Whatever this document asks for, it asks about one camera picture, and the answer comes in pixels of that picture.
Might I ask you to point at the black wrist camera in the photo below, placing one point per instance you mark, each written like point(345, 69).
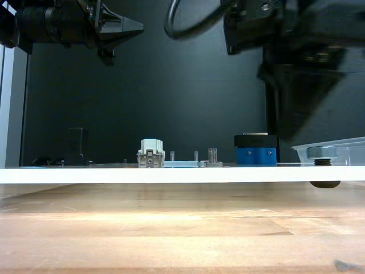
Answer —
point(242, 34)

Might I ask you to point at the white board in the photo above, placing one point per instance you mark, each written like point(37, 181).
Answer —
point(142, 175)

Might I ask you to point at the black M12 bolt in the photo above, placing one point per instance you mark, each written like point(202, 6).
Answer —
point(322, 162)

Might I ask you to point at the clear plastic tub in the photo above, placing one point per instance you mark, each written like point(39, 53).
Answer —
point(353, 148)

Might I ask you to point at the blue plastic mount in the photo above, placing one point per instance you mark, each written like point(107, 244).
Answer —
point(256, 160)

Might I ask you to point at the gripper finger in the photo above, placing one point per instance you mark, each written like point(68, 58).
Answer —
point(299, 91)
point(131, 25)
point(114, 40)

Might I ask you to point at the clear acrylic bar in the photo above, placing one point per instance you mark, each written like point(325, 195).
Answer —
point(181, 164)

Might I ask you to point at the silver standoff post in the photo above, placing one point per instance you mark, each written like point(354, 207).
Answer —
point(195, 156)
point(171, 156)

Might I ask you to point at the black connector block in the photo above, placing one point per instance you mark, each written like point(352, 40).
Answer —
point(255, 140)

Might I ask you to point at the black wall post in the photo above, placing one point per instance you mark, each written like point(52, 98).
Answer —
point(271, 148)

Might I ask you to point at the silver M12 hex nut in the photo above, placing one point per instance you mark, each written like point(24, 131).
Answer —
point(322, 152)

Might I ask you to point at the silver metal socket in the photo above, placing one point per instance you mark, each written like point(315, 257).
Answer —
point(213, 156)

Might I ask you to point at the beige connector housing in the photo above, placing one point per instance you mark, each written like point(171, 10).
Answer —
point(149, 148)

